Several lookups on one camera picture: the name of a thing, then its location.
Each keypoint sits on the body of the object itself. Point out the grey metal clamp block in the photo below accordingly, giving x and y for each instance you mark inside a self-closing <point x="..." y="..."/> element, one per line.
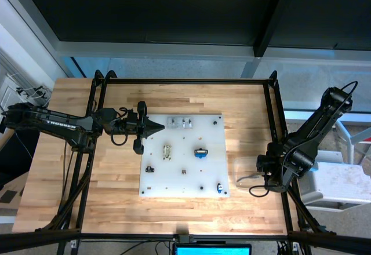
<point x="169" y="123"/>

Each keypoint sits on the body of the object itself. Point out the small black camera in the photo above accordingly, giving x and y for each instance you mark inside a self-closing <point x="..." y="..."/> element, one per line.
<point x="183" y="237"/>

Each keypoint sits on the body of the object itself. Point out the clear plastic tub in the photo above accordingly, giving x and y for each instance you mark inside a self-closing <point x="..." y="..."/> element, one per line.
<point x="243" y="165"/>

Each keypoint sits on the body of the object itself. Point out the black wall post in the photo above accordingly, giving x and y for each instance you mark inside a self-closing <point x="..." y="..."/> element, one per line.
<point x="269" y="20"/>

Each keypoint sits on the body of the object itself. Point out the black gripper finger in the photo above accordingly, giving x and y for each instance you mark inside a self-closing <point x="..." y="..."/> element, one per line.
<point x="152" y="123"/>
<point x="150" y="130"/>

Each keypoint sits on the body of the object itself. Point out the small blue connector block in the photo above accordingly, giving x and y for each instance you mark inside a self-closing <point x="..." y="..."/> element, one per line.
<point x="219" y="187"/>

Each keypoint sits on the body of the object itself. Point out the white cart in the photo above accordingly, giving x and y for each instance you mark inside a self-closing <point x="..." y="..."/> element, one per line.
<point x="342" y="179"/>

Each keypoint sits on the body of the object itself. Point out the black screw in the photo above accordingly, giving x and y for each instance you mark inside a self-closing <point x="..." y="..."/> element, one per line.
<point x="215" y="122"/>

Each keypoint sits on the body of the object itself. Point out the black clamp bracket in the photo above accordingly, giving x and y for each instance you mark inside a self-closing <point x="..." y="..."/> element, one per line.
<point x="149" y="169"/>

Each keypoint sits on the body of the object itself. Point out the beige rectangular connector housing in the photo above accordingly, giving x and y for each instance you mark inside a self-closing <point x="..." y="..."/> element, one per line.
<point x="167" y="152"/>

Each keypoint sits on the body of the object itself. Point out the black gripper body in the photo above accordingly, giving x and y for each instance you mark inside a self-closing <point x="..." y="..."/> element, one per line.
<point x="140" y="126"/>
<point x="263" y="163"/>

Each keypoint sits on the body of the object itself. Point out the black connector on blue mount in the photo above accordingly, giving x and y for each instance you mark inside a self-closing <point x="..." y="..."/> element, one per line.
<point x="200" y="153"/>

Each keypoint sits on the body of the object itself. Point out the monitor with blue screen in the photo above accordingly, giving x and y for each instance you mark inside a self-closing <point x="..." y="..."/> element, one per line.
<point x="211" y="250"/>

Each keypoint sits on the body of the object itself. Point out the white board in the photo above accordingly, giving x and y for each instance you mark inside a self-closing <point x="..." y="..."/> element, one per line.
<point x="162" y="185"/>

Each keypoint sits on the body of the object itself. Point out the black aluminium frame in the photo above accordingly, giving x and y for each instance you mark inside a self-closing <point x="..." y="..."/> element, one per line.
<point x="188" y="81"/>

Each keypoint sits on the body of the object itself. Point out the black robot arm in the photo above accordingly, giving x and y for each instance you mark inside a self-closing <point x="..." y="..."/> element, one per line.
<point x="58" y="123"/>
<point x="319" y="121"/>

